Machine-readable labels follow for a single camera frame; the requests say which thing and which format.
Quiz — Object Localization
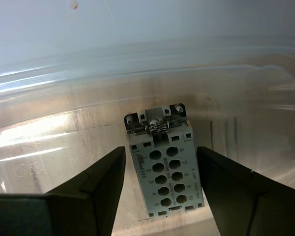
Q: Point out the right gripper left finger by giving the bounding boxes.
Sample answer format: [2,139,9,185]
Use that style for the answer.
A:
[0,147,126,236]

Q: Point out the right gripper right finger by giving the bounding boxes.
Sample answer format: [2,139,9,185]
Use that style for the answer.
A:
[196,147,295,236]

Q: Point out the grey HAN10E connector insert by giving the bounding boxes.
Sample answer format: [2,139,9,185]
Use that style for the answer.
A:
[124,103,205,219]

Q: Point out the clear plastic tub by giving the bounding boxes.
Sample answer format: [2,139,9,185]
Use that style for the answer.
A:
[0,34,295,236]

